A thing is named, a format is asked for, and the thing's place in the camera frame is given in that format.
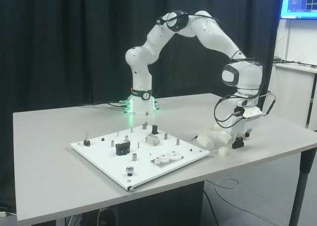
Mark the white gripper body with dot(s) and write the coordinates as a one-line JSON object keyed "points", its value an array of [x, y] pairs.
{"points": [[244, 124]]}

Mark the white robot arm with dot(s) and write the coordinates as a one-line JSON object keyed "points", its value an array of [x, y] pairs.
{"points": [[198, 27]]}

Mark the large white peg holder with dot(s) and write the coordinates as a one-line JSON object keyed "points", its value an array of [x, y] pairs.
{"points": [[203, 140]]}

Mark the metal round peg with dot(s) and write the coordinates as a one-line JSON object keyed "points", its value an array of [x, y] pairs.
{"points": [[177, 141], [135, 156], [112, 143]]}

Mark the metal peg with ball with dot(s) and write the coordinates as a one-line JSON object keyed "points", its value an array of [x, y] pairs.
{"points": [[144, 125]]}

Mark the black plug holder block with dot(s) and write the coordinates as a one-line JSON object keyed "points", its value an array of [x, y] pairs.
{"points": [[238, 143]]}

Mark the white slanted holder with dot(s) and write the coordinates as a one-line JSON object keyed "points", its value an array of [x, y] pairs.
{"points": [[224, 136]]}

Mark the small white cube holder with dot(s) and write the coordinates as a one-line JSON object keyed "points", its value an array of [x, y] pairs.
{"points": [[223, 151]]}

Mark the white cabinet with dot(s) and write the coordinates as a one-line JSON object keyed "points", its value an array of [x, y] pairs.
{"points": [[292, 94]]}

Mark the white large gear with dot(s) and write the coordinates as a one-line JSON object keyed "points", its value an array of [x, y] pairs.
{"points": [[174, 155]]}

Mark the dark table leg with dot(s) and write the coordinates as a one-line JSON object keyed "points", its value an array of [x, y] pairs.
{"points": [[301, 186]]}

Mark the white medium gear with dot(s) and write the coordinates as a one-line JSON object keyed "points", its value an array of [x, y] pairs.
{"points": [[163, 159]]}

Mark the white metal socket block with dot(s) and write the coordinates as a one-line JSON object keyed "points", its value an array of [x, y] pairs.
{"points": [[152, 139]]}

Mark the white task board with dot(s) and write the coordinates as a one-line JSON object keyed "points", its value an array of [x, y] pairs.
{"points": [[138, 156]]}

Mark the metal BNC plug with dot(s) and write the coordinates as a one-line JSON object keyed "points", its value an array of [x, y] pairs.
{"points": [[126, 137]]}

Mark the black knurled bolt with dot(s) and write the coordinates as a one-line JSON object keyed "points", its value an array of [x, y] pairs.
{"points": [[129, 171]]}

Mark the black D-SUB socket block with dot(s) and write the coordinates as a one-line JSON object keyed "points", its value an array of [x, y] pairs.
{"points": [[122, 148]]}

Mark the blue screen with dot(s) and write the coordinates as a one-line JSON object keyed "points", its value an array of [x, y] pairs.
{"points": [[299, 3]]}

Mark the black plug with metal pin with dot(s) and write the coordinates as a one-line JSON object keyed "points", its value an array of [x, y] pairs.
{"points": [[86, 142]]}

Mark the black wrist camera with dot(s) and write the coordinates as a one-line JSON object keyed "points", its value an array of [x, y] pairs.
{"points": [[238, 111]]}

